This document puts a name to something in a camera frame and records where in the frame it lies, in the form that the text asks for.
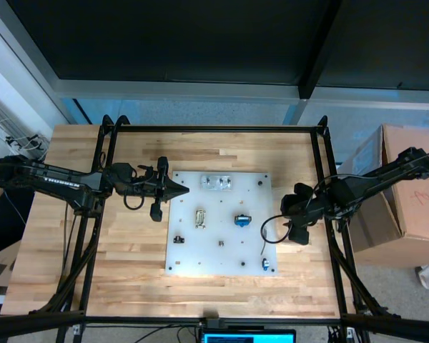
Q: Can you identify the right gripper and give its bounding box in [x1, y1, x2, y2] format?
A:
[279, 182, 312, 246]

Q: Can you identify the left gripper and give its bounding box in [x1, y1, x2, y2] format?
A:
[149, 156, 190, 223]

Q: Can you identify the large blue socket block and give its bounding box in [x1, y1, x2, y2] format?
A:
[233, 213, 253, 229]

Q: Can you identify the white task board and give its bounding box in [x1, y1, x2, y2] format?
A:
[163, 171, 280, 277]

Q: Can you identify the cardboard box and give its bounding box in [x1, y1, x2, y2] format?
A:
[337, 123, 429, 269]

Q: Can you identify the blue screen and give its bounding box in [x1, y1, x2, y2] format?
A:
[199, 329, 297, 343]

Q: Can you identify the black frame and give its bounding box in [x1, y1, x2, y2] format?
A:
[0, 114, 403, 343]

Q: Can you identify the grey cable with clear plug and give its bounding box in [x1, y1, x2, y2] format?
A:
[260, 227, 270, 262]

